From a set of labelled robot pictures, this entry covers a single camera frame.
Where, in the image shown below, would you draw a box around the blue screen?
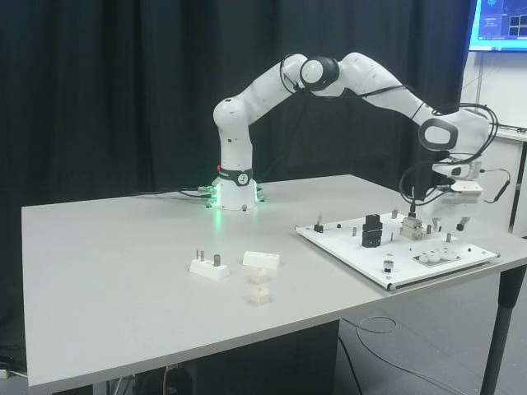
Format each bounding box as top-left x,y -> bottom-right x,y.
469,0 -> 527,53

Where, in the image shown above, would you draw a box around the silver metal connector block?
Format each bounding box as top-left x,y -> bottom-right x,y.
400,217 -> 424,240

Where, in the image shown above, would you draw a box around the small white cube holder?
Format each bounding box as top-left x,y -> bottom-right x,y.
247,266 -> 272,285
249,286 -> 273,307

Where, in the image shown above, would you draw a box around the black panel under table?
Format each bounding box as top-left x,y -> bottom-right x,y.
94,320 -> 339,395

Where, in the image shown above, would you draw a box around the dark table leg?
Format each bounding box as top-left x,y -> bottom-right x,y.
492,263 -> 520,395

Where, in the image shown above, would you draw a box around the black base cable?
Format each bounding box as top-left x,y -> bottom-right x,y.
133,185 -> 215,199

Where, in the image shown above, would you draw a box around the thin black rod on wire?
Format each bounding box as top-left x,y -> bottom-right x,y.
482,166 -> 513,204

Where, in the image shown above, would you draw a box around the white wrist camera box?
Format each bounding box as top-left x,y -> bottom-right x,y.
431,163 -> 473,179

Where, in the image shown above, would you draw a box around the white peg holder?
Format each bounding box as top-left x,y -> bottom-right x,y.
189,257 -> 231,281

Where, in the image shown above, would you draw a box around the long white empty holder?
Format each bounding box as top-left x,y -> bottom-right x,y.
241,250 -> 282,272

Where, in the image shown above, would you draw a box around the grey floor cable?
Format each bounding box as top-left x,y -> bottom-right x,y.
339,314 -> 497,395

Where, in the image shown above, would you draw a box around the black D-SUB plug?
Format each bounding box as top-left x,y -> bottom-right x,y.
361,213 -> 382,249

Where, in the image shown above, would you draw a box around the black curtains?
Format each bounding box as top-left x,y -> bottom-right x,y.
0,0 -> 473,371

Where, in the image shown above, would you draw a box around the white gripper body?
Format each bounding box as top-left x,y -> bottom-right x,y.
423,192 -> 481,220

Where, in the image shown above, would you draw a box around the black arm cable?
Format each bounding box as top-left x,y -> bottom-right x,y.
279,57 -> 501,207

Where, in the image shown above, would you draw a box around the flat white mounting plate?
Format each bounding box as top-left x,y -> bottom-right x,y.
450,180 -> 483,194

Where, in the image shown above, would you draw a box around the white task board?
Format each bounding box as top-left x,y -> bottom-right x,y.
293,209 -> 502,292

